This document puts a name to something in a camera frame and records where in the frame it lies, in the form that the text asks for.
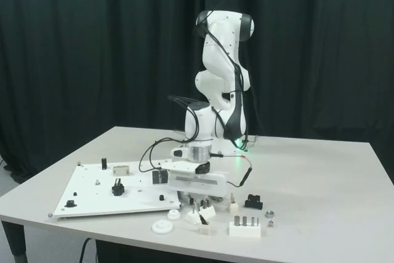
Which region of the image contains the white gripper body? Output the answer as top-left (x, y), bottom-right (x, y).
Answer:
top-left (167, 172), bottom-right (229, 196)

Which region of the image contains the white large gear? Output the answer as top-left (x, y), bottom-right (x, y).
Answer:
top-left (151, 219), bottom-right (174, 235)

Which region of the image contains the flat white mounting plate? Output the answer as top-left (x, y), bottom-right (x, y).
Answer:
top-left (161, 160), bottom-right (204, 175)

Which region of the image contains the black D-SUB plug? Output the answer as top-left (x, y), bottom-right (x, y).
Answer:
top-left (244, 193), bottom-right (265, 210)

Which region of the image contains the long white peg holder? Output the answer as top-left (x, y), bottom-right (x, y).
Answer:
top-left (229, 221), bottom-right (262, 239)

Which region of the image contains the black controller box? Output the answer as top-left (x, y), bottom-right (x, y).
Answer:
top-left (95, 238), bottom-right (222, 263)

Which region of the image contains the white task board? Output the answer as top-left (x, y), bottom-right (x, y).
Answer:
top-left (47, 157), bottom-right (182, 220)

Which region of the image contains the black curtain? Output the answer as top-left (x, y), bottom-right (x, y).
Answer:
top-left (0, 0), bottom-right (394, 184)

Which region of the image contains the black table leg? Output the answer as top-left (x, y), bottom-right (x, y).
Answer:
top-left (1, 220), bottom-right (28, 263)

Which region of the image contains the silver flange ring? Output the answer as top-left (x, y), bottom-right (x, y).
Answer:
top-left (187, 145), bottom-right (212, 164)

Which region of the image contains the thin black rod on wire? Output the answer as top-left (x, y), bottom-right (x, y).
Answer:
top-left (211, 151), bottom-right (254, 188)

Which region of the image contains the thin black cable loop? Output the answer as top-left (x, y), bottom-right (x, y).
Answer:
top-left (138, 138), bottom-right (185, 175)

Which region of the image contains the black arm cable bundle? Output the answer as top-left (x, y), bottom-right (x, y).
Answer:
top-left (192, 0), bottom-right (252, 150)

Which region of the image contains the thick black cable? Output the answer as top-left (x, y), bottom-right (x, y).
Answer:
top-left (80, 237), bottom-right (97, 263)

